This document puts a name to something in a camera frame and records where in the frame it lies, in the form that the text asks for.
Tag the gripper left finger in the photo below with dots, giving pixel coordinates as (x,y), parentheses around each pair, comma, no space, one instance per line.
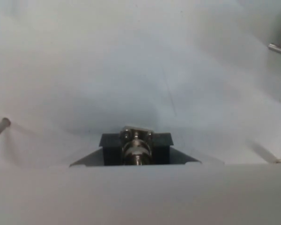
(112,152)

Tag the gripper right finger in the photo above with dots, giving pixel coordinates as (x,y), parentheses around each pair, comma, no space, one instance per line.
(161,152)

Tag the metal BNC plug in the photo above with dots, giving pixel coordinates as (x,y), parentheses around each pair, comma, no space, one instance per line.
(137,154)

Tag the white task board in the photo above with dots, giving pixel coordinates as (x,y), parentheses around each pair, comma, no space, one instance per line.
(131,70)

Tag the thin metal round peg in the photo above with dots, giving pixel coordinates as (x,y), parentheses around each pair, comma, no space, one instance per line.
(0,130)

